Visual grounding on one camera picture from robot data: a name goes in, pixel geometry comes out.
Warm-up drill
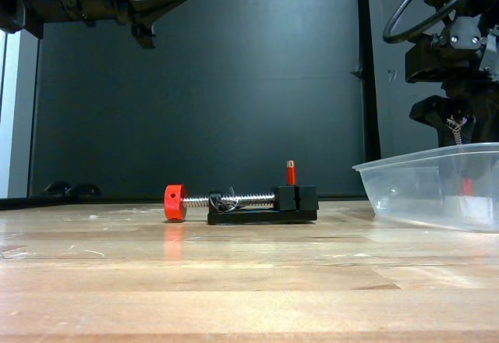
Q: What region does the red RCA connector braided cable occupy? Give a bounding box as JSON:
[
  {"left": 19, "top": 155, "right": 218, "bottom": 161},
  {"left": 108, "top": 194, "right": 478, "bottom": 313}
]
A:
[{"left": 445, "top": 114, "right": 475, "bottom": 196}]

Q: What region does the red RCA socket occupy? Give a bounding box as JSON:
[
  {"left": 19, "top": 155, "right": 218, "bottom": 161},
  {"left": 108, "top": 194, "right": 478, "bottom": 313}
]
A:
[{"left": 285, "top": 159, "right": 299, "bottom": 186}]

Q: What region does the clear plastic tub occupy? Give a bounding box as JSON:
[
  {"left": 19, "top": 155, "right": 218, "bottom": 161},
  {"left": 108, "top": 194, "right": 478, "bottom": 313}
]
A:
[{"left": 352, "top": 142, "right": 499, "bottom": 235}]

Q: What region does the white block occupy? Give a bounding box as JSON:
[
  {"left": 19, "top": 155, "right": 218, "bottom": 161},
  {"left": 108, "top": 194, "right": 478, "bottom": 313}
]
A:
[{"left": 444, "top": 193, "right": 497, "bottom": 220}]

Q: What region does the black vise clamp red knob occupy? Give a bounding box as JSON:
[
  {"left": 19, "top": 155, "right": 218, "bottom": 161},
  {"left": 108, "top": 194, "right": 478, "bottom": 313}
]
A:
[{"left": 163, "top": 183, "right": 319, "bottom": 226}]

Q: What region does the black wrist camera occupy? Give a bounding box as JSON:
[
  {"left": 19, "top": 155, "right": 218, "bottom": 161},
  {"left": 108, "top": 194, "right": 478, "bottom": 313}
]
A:
[{"left": 404, "top": 41, "right": 487, "bottom": 83}]

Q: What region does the black wall column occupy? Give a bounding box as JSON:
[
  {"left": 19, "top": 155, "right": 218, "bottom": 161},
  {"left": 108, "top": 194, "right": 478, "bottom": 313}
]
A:
[{"left": 349, "top": 0, "right": 383, "bottom": 171}]

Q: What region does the black cable loop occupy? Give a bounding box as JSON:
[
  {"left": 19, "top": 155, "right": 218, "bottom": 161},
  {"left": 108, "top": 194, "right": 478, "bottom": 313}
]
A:
[{"left": 383, "top": 0, "right": 493, "bottom": 44}]

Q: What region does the silver aluminium window frame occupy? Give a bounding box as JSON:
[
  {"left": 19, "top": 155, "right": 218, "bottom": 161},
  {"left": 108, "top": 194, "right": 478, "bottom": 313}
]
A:
[{"left": 0, "top": 27, "right": 31, "bottom": 200}]

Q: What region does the black aluminium frame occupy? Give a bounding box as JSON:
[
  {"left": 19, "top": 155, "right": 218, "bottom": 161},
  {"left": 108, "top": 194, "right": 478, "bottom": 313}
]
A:
[{"left": 0, "top": 181, "right": 375, "bottom": 212}]

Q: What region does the frayed braided wire stub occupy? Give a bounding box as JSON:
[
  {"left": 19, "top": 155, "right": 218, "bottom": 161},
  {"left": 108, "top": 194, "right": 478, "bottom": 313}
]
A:
[{"left": 216, "top": 186, "right": 242, "bottom": 214}]

